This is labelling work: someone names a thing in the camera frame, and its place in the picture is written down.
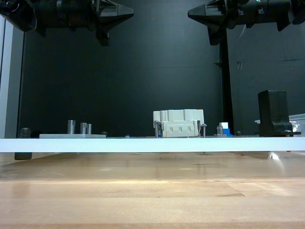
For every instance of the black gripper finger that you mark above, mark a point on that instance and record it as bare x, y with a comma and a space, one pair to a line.
119, 13
214, 35
205, 13
103, 35

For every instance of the small blue white connector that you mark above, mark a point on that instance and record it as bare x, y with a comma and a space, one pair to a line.
224, 125

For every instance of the beige hub connector base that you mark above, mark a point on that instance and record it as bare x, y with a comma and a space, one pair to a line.
178, 130

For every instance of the small steel peg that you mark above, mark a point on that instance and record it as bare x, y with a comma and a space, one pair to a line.
89, 129
71, 127
83, 128

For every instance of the black socket housing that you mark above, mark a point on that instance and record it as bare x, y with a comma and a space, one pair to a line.
272, 112

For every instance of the small black screw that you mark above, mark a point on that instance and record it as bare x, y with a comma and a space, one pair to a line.
104, 133
238, 133

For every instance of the grey metal plate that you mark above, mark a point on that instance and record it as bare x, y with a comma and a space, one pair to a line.
71, 136

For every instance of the clear plastic tub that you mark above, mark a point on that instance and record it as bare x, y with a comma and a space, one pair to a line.
297, 119

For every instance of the white mounting board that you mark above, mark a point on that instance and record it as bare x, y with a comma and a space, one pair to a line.
152, 145

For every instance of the black threaded screw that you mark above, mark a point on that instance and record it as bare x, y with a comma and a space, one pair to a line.
25, 133

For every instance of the black board foot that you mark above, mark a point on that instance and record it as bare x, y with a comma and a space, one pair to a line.
23, 156

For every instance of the black metal frame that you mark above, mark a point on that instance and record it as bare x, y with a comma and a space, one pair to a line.
225, 95

